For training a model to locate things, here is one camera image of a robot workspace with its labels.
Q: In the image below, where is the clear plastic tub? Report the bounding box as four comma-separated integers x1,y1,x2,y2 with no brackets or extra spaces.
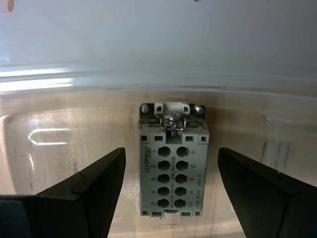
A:
0,59,317,238

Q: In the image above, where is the grey ten pin connector insert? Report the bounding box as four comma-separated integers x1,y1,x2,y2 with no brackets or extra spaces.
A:
137,101,210,220

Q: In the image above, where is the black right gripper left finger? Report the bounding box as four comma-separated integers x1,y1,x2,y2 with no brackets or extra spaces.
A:
0,147,126,238

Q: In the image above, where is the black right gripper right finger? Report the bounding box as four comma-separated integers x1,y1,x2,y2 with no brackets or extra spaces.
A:
217,147,317,238

